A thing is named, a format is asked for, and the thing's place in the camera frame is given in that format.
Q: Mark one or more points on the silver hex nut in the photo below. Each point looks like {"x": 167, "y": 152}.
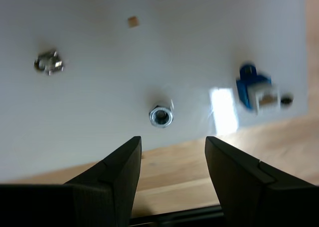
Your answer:
{"x": 161, "y": 114}

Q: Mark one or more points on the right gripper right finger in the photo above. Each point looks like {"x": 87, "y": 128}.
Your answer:
{"x": 249, "y": 199}

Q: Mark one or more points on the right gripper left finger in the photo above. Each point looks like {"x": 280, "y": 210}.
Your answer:
{"x": 107, "y": 199}

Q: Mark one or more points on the small silver connector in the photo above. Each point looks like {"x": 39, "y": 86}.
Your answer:
{"x": 48, "y": 62}

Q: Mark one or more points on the small black board screw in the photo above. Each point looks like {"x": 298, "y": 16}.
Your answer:
{"x": 287, "y": 99}

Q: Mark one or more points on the small blue white socket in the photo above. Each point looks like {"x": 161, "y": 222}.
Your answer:
{"x": 254, "y": 89}

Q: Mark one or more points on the white board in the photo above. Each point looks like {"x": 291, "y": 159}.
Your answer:
{"x": 99, "y": 99}

